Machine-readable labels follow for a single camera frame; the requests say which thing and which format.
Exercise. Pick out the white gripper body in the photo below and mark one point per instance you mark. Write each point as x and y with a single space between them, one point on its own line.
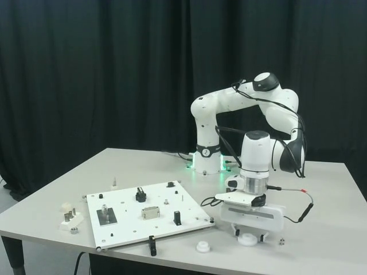
252 218

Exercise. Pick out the white task board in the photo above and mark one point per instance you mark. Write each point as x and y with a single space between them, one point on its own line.
149 229

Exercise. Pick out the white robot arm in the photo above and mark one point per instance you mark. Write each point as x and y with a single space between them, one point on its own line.
206 126

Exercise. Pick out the dark table leg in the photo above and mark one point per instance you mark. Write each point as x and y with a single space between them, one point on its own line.
13 252

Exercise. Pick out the black rectangular plug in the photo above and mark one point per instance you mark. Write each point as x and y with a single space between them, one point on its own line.
177 218

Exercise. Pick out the black round plug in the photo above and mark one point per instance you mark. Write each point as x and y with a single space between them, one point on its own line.
140 195

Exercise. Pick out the white peg holder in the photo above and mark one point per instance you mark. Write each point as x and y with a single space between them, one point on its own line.
71 224

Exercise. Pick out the small metal plug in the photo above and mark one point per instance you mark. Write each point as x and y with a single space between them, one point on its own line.
282 241

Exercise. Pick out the white large gear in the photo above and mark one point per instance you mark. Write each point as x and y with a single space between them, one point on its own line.
246 240

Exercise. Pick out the white medium gear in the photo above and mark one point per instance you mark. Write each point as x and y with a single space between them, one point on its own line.
203 247

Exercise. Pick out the black curtain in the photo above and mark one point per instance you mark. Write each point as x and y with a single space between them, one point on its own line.
86 43

